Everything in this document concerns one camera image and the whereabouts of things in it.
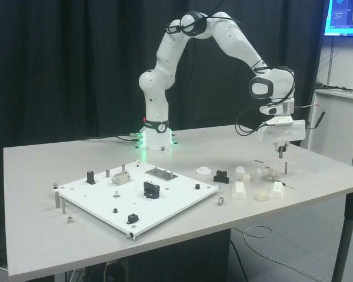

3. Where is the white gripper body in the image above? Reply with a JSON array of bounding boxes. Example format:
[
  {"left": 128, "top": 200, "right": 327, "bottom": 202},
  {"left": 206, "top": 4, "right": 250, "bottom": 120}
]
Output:
[{"left": 258, "top": 119, "right": 307, "bottom": 145}]

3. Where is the long white peg holder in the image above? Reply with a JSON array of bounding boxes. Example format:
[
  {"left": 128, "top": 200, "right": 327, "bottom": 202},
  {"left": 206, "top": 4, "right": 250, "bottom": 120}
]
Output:
[
  {"left": 229, "top": 181, "right": 248, "bottom": 200},
  {"left": 267, "top": 181, "right": 285, "bottom": 200}
]

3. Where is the flat white mounting plate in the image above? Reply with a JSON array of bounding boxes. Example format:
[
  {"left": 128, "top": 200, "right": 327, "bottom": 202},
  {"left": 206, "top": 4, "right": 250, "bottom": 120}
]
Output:
[{"left": 264, "top": 116, "right": 294, "bottom": 126}]

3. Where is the silver metal connector plug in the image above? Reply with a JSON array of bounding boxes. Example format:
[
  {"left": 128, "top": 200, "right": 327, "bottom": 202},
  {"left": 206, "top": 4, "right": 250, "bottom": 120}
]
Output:
[{"left": 261, "top": 166, "right": 276, "bottom": 182}]

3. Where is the white cabinet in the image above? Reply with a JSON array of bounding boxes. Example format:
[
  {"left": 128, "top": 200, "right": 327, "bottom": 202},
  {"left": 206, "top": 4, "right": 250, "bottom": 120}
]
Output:
[{"left": 307, "top": 88, "right": 353, "bottom": 171}]

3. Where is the black connector plug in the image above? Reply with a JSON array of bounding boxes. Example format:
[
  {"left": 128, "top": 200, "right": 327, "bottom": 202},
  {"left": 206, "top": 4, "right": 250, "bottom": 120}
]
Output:
[{"left": 213, "top": 169, "right": 232, "bottom": 184}]

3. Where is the black table leg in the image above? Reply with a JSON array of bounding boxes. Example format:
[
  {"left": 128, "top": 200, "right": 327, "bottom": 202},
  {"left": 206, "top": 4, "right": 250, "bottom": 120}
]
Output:
[{"left": 339, "top": 195, "right": 353, "bottom": 282}]

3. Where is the white task board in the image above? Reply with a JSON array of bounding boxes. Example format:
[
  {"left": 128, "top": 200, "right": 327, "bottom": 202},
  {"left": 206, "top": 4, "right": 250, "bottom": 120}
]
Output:
[{"left": 52, "top": 159, "right": 219, "bottom": 239}]

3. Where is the blue screen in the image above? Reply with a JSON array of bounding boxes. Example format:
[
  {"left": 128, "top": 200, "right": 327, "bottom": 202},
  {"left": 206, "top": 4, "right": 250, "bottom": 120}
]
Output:
[{"left": 323, "top": 0, "right": 353, "bottom": 38}]

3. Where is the black D-SUB plug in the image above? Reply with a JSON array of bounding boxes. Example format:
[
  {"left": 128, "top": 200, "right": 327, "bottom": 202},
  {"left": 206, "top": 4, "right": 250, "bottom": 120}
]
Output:
[{"left": 143, "top": 181, "right": 160, "bottom": 200}]

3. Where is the black curtain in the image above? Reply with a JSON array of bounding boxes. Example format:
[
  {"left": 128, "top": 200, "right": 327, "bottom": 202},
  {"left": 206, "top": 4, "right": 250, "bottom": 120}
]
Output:
[{"left": 0, "top": 0, "right": 327, "bottom": 259}]

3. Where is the thin black rod on wire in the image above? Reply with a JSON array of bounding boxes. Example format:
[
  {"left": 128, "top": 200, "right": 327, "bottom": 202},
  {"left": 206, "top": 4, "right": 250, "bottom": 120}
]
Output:
[{"left": 294, "top": 103, "right": 327, "bottom": 129}]

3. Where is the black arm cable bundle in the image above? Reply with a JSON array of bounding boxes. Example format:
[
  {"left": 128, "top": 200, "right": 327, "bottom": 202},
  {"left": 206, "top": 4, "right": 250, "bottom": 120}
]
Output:
[{"left": 165, "top": 11, "right": 297, "bottom": 136}]

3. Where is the grey floor cable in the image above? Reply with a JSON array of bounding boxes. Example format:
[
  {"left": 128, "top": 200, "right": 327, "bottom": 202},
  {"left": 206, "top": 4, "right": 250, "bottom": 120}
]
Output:
[{"left": 243, "top": 225, "right": 321, "bottom": 282}]

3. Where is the black base cable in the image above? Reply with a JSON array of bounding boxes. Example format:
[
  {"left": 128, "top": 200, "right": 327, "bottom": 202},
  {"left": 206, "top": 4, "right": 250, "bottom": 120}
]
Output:
[{"left": 91, "top": 133, "right": 145, "bottom": 142}]

